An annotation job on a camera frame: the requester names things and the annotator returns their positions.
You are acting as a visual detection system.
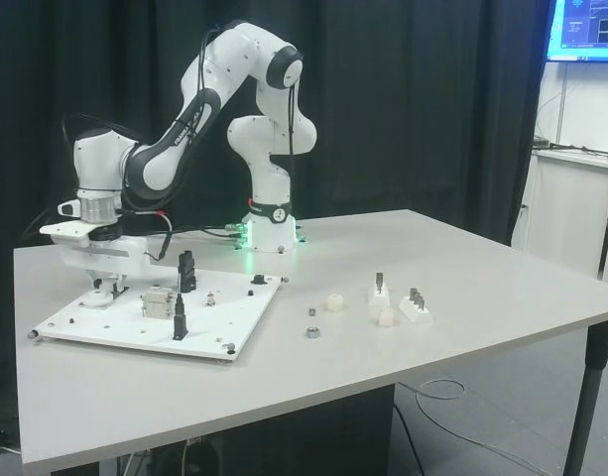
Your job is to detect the white multi peg holder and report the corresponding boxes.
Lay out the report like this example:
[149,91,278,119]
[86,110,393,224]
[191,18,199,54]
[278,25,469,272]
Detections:
[399,295,434,326]

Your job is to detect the white task board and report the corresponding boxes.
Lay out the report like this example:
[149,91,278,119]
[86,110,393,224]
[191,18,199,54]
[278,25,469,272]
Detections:
[28,261,290,366]

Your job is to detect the blue monitor screen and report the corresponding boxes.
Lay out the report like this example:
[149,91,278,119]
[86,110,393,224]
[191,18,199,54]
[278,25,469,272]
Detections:
[546,0,608,63]

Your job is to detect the white cabinet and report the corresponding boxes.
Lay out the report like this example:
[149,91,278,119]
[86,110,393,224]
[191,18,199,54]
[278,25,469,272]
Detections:
[511,146,608,288]

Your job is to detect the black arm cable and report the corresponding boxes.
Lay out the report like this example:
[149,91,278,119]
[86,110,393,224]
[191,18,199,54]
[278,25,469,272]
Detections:
[18,23,301,239]

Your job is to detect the black upright plug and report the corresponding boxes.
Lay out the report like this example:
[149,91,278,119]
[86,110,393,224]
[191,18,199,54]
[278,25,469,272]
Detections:
[170,293,189,343]

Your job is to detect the black D-SUB plug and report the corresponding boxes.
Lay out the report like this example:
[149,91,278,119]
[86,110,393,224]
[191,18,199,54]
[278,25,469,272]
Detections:
[176,250,198,295]

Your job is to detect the silver flange ring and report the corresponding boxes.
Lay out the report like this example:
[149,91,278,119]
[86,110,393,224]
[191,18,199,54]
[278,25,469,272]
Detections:
[79,193,121,223]

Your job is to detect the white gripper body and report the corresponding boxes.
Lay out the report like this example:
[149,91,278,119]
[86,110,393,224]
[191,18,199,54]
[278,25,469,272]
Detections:
[55,235,151,280]

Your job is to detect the flat white mount plate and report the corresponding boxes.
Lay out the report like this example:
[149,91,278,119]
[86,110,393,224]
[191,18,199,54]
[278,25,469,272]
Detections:
[39,221,96,241]

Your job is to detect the white large gear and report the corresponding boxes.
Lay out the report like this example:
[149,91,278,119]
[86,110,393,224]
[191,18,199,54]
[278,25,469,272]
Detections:
[81,291,114,309]

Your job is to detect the black base cable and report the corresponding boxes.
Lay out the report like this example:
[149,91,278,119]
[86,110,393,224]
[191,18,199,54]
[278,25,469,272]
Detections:
[172,225,248,247]

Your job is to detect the grey floor cable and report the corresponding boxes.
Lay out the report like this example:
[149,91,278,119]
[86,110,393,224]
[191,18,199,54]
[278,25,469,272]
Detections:
[400,379,572,470]

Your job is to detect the black table leg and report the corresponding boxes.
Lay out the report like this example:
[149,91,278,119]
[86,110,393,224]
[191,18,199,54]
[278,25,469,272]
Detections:
[564,316,608,476]

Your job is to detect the black curtain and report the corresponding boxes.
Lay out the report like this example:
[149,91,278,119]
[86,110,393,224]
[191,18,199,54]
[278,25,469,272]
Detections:
[0,0,558,450]

